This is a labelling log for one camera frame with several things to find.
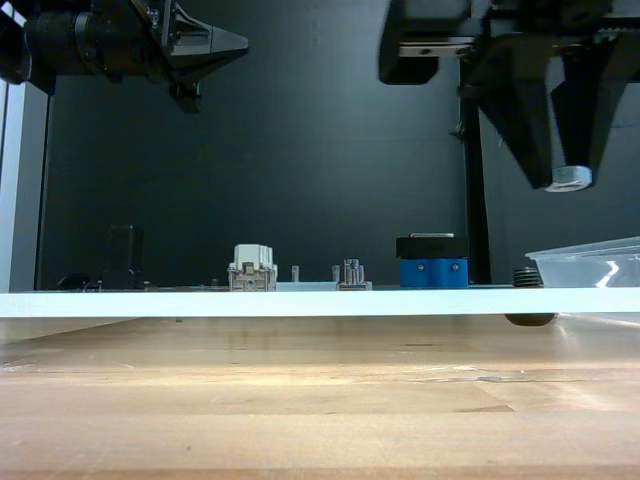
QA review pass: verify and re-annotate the black M12 threaded bolt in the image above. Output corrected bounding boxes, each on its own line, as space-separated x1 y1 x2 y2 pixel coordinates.
503 267 555 329

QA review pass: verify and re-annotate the aluminium block with pins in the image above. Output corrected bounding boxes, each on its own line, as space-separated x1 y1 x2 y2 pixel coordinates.
275 264 374 293

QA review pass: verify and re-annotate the grey connector housing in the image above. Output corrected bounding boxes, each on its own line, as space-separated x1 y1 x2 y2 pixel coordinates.
227 243 279 293

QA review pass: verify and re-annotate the silver M12 hex nut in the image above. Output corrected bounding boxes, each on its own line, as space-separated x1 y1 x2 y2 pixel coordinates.
543 165 593 194

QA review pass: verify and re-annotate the white board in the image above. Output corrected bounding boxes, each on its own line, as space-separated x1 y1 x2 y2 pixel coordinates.
0 283 640 320

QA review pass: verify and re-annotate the grey wall frame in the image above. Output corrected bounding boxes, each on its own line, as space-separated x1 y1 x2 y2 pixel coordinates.
0 79 51 293

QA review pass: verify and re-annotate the black wall column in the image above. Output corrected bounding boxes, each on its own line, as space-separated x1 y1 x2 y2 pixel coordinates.
452 82 494 287

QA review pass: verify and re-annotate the small silver connector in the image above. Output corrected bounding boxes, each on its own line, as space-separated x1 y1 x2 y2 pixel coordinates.
337 258 374 292

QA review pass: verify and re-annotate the blue clamp with black cap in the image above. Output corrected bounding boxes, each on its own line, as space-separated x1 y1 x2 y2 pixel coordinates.
395 231 470 290

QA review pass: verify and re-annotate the clear plastic tub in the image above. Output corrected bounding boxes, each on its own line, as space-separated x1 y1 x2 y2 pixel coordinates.
524 235 640 329

